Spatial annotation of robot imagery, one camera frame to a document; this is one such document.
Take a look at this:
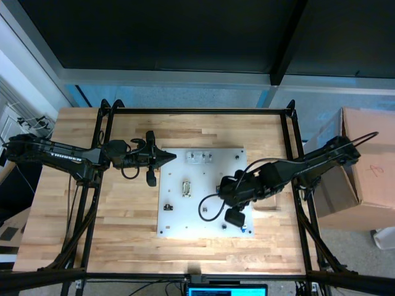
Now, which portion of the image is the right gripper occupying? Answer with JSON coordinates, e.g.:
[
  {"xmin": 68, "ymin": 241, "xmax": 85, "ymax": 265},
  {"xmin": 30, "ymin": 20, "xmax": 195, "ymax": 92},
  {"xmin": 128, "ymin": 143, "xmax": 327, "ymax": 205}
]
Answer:
[{"xmin": 219, "ymin": 168, "xmax": 270, "ymax": 212}]

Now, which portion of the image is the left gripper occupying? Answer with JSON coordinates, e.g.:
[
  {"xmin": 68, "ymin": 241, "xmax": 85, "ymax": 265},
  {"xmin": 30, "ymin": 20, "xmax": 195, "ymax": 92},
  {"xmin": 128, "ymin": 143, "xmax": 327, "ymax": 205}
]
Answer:
[{"xmin": 135, "ymin": 130, "xmax": 178, "ymax": 187}]

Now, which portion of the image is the clear plastic container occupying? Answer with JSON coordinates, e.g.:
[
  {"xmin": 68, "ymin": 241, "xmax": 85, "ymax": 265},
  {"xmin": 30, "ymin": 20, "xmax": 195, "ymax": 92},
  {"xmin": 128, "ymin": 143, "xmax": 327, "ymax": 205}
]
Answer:
[{"xmin": 252, "ymin": 194, "xmax": 280, "ymax": 215}]

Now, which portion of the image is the clear peg base block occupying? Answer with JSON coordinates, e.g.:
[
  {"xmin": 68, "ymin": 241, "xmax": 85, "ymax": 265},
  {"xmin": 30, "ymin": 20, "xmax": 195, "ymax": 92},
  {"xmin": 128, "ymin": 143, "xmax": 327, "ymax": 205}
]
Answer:
[{"xmin": 185, "ymin": 150, "xmax": 215, "ymax": 166}]

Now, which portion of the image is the white task board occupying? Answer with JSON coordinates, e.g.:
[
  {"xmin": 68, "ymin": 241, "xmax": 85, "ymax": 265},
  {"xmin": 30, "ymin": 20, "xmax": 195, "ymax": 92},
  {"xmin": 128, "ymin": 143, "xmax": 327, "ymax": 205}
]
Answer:
[{"xmin": 157, "ymin": 148, "xmax": 256, "ymax": 239}]

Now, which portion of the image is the blue screen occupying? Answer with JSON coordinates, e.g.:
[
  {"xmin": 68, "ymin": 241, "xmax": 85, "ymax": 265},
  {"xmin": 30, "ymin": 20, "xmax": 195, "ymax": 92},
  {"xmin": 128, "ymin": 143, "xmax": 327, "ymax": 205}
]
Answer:
[{"xmin": 185, "ymin": 283, "xmax": 268, "ymax": 296}]

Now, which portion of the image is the cardboard box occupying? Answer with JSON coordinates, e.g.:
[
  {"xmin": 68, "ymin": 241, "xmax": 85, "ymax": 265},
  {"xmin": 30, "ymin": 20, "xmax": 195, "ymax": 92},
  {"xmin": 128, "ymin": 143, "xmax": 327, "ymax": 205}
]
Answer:
[{"xmin": 303, "ymin": 107, "xmax": 395, "ymax": 232}]

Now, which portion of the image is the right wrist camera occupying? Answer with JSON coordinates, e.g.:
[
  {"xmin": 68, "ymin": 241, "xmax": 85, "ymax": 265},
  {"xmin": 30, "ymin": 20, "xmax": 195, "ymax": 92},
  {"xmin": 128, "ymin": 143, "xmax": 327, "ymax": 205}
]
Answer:
[{"xmin": 224, "ymin": 207, "xmax": 247, "ymax": 229}]

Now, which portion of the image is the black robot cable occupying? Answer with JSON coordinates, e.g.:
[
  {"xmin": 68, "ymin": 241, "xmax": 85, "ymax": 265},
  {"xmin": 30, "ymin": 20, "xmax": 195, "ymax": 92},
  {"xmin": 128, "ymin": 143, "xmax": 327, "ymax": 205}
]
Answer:
[
  {"xmin": 198, "ymin": 193, "xmax": 230, "ymax": 222},
  {"xmin": 119, "ymin": 165, "xmax": 140, "ymax": 181}
]

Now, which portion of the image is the black frame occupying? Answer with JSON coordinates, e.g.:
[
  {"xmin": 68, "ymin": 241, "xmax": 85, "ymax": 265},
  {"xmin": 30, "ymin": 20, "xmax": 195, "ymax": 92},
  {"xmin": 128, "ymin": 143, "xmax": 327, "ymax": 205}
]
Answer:
[{"xmin": 0, "ymin": 98, "xmax": 395, "ymax": 296}]

